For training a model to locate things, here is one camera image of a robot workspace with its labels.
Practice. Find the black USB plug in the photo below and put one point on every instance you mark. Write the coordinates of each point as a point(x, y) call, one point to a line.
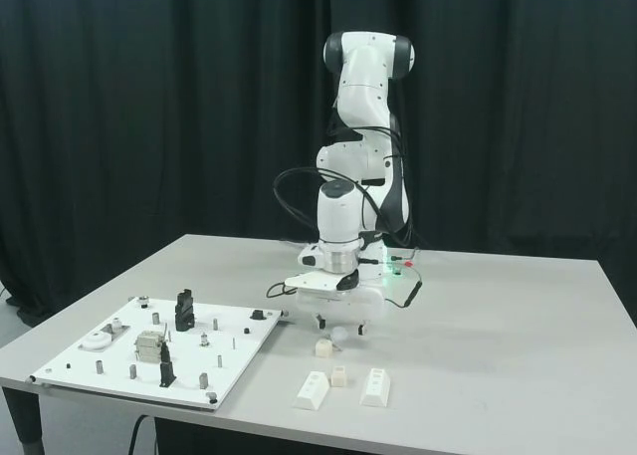
point(165, 360)

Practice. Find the black D-SUB plug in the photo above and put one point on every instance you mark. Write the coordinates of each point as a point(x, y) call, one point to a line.
point(184, 310)

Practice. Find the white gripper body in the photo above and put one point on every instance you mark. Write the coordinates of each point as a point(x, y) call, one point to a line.
point(343, 305)

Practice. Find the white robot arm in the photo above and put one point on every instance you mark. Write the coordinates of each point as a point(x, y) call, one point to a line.
point(363, 101)

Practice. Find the long white peg holder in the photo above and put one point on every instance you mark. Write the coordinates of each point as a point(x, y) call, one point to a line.
point(311, 390)
point(376, 387)

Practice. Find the small white cube holder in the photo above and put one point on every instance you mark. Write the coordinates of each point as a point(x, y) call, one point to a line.
point(322, 349)
point(340, 376)

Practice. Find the white task board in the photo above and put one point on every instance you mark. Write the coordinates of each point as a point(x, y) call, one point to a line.
point(189, 380)

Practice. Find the black table leg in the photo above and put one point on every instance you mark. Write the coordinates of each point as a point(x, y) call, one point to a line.
point(20, 420)

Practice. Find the metal BNC plug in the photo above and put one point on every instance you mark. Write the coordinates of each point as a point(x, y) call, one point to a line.
point(204, 340)

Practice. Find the black curtain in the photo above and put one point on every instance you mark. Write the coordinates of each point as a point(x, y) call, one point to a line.
point(99, 101)

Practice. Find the white small gear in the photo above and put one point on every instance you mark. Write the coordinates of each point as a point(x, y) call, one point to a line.
point(115, 323)

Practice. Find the round waterproof plug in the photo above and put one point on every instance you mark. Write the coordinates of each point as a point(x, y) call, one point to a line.
point(143, 301)

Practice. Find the flat white mounting plate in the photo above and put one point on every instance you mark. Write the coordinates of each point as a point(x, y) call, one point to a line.
point(313, 282)

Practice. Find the white large gear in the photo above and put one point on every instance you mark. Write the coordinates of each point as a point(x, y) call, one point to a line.
point(94, 343)

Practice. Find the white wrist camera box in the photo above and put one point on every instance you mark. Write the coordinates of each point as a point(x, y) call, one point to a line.
point(309, 257)

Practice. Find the white medium gear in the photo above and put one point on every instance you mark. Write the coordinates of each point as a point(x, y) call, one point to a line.
point(340, 334)

